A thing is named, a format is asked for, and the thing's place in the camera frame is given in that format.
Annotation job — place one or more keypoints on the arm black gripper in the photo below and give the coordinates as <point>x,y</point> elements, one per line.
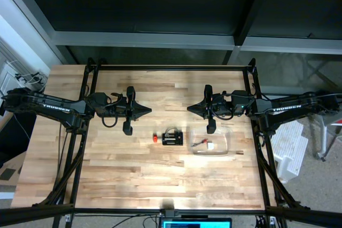
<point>129,110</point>
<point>209,110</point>

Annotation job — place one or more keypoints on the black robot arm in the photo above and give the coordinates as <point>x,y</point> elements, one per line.
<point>286,109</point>
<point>53,106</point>

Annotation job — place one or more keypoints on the clear plastic tub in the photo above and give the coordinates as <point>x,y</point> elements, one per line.
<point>221,140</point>

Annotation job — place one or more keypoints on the small white block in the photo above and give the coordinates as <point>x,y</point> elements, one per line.
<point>210,147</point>

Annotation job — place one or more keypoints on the black vise with red knob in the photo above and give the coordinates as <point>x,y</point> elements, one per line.
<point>172,139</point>

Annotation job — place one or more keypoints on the white plastic step stool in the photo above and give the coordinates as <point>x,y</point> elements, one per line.
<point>290,142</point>

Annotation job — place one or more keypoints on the laptop screen with blue edge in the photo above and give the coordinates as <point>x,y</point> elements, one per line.
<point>195,224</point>

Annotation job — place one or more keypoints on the white power strip with plugs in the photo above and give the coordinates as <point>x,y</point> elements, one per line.
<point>26,78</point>

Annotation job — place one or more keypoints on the chair with grey metal legs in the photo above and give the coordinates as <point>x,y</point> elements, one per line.
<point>323,142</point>

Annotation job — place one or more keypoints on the small black table camera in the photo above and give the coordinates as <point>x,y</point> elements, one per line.
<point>169,212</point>

